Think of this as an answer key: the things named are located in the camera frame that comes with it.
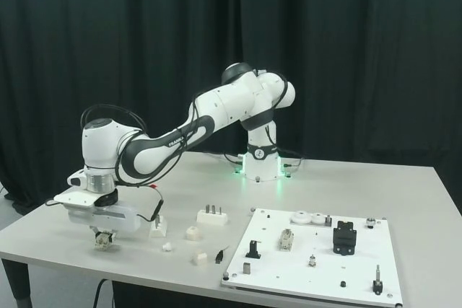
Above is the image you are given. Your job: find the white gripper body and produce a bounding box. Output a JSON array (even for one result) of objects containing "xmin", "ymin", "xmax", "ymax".
[{"xmin": 67, "ymin": 203, "xmax": 141, "ymax": 234}]

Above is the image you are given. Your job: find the grey waterproof plug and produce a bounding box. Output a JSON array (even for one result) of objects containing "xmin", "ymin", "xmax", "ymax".
[{"xmin": 94, "ymin": 231, "xmax": 117, "ymax": 251}]

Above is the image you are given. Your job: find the white peg holder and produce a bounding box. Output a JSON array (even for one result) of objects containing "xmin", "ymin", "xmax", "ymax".
[
  {"xmin": 196, "ymin": 209, "xmax": 229, "ymax": 229},
  {"xmin": 149, "ymin": 214, "xmax": 170, "ymax": 239}
]

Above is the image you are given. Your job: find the white box dark window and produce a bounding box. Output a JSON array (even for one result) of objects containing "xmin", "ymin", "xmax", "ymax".
[{"xmin": 66, "ymin": 169, "xmax": 90, "ymax": 190}]

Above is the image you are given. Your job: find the black table leg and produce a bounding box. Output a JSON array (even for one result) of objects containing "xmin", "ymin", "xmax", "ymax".
[{"xmin": 1, "ymin": 258, "xmax": 30, "ymax": 308}]

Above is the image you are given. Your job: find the black USB plug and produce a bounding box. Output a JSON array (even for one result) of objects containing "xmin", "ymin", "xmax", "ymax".
[{"xmin": 215, "ymin": 245, "xmax": 231, "ymax": 264}]

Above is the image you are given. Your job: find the white task board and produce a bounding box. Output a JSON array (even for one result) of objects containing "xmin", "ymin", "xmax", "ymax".
[{"xmin": 219, "ymin": 208, "xmax": 404, "ymax": 307}]

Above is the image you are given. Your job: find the black curtain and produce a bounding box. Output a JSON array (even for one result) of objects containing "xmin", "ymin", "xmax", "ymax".
[{"xmin": 0, "ymin": 0, "xmax": 462, "ymax": 203}]

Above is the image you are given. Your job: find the silver wrist ring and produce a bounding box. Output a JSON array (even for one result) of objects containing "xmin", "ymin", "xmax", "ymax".
[{"xmin": 86, "ymin": 174, "xmax": 115, "ymax": 193}]

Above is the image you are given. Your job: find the flat white mount plate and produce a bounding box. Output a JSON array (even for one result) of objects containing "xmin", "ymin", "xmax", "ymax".
[{"xmin": 53, "ymin": 190, "xmax": 100, "ymax": 210}]

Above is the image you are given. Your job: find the black rod on wire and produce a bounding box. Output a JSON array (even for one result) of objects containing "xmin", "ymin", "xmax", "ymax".
[{"xmin": 118, "ymin": 183, "xmax": 165, "ymax": 222}]

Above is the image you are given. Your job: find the black hanging cable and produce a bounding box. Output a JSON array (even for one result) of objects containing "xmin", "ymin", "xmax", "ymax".
[{"xmin": 94, "ymin": 278, "xmax": 113, "ymax": 308}]

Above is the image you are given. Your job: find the black base cable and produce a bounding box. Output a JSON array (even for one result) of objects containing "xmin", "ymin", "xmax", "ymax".
[
  {"xmin": 282, "ymin": 158, "xmax": 306, "ymax": 172},
  {"xmin": 204, "ymin": 151, "xmax": 247, "ymax": 165}
]

